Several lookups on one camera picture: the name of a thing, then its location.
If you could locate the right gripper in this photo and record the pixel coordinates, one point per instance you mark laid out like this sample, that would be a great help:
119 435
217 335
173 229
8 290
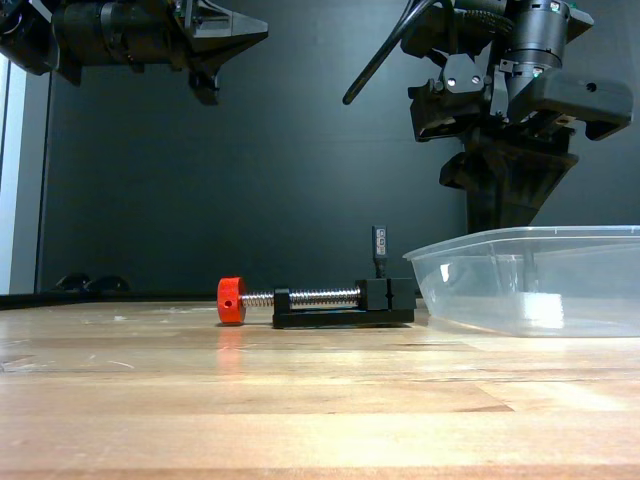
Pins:
575 97

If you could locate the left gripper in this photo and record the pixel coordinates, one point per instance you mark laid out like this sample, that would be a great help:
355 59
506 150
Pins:
200 20

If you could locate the clear plastic container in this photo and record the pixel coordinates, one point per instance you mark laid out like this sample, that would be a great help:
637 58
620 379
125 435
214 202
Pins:
525 305

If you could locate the black clamp with red knob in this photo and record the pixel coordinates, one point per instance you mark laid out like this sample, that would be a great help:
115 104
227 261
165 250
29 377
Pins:
345 302

